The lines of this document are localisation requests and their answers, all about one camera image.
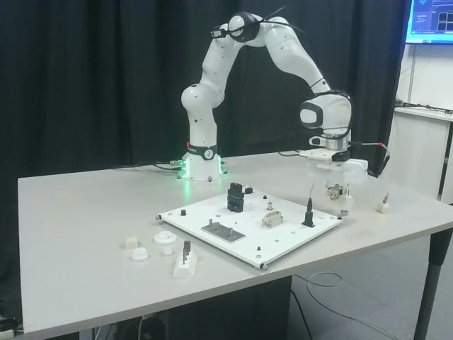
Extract white long holder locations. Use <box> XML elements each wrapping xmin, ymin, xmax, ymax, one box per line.
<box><xmin>172</xmin><ymin>255</ymin><xmax>198</xmax><ymax>278</ymax></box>

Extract white cabinet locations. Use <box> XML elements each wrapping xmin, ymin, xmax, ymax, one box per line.
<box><xmin>384</xmin><ymin>106</ymin><xmax>453</xmax><ymax>205</ymax></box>

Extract thin black rod red tag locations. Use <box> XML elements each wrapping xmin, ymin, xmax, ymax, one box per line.
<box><xmin>350</xmin><ymin>140</ymin><xmax>391</xmax><ymax>178</ymax></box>

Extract black table leg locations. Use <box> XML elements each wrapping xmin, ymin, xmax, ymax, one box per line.
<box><xmin>413</xmin><ymin>232</ymin><xmax>448</xmax><ymax>340</ymax></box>

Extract black D-SUB plug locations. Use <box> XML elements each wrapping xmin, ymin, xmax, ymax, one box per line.
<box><xmin>226</xmin><ymin>182</ymin><xmax>246</xmax><ymax>214</ymax></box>

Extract black curtains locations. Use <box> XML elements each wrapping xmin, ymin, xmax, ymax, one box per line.
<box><xmin>0</xmin><ymin>0</ymin><xmax>411</xmax><ymax>319</ymax></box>

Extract black cables on cabinet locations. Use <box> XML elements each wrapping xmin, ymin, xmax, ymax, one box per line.
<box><xmin>395</xmin><ymin>101</ymin><xmax>453</xmax><ymax>115</ymax></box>

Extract white medium gear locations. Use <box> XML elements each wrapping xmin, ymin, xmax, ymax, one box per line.
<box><xmin>130</xmin><ymin>248</ymin><xmax>150</xmax><ymax>264</ymax></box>

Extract white task board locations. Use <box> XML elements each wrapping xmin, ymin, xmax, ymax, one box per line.
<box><xmin>155</xmin><ymin>183</ymin><xmax>345</xmax><ymax>272</ymax></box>

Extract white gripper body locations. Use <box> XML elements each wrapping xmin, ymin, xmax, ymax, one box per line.
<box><xmin>306</xmin><ymin>159</ymin><xmax>369</xmax><ymax>187</ymax></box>

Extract white large gear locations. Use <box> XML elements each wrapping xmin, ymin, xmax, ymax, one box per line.
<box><xmin>153</xmin><ymin>230</ymin><xmax>177</xmax><ymax>246</ymax></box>

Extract black plug with thin cable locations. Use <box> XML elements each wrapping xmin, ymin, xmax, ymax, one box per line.
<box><xmin>301</xmin><ymin>183</ymin><xmax>317</xmax><ymax>228</ymax></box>

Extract black base cables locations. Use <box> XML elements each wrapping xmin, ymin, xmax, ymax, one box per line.
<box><xmin>112</xmin><ymin>159</ymin><xmax>185</xmax><ymax>175</ymax></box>

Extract grey floor cable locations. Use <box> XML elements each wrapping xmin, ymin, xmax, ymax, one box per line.
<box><xmin>294</xmin><ymin>271</ymin><xmax>425</xmax><ymax>340</ymax></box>

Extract black box under table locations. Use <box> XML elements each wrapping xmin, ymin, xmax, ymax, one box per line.
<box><xmin>155</xmin><ymin>274</ymin><xmax>295</xmax><ymax>340</ymax></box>

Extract blue screen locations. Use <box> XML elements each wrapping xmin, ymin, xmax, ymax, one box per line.
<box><xmin>405</xmin><ymin>0</ymin><xmax>453</xmax><ymax>46</ymax></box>

